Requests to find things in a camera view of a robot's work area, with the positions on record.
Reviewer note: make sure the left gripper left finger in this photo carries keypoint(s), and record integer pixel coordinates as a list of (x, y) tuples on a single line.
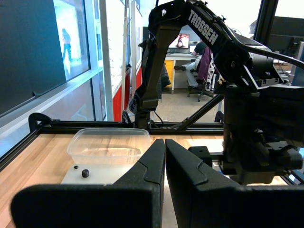
[(107, 204)]

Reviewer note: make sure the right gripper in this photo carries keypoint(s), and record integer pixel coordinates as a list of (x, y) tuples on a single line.
[(256, 130)]

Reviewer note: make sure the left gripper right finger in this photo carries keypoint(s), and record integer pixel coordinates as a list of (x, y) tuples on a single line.
[(225, 206)]

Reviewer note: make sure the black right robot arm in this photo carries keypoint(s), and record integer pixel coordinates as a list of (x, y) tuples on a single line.
[(202, 33)]

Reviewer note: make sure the white board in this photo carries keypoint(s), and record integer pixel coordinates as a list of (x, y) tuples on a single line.
[(99, 177)]

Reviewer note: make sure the round black knob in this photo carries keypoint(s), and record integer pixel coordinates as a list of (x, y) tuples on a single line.
[(85, 173)]

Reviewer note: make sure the clear plastic tub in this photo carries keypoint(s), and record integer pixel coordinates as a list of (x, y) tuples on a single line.
[(107, 142)]

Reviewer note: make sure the office chair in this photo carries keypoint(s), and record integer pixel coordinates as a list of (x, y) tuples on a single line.
[(202, 93)]

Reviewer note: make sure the person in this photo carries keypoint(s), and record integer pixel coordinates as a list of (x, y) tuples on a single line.
[(199, 50)]

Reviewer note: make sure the yellow cabinet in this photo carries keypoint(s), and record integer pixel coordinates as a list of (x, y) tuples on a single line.
[(169, 71)]

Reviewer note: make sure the white desk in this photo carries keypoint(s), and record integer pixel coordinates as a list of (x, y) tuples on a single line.
[(180, 56)]

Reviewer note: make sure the computer monitor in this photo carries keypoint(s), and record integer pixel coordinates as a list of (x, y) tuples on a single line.
[(180, 41)]

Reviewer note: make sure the black table frame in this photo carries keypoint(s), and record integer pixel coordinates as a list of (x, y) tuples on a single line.
[(95, 124)]

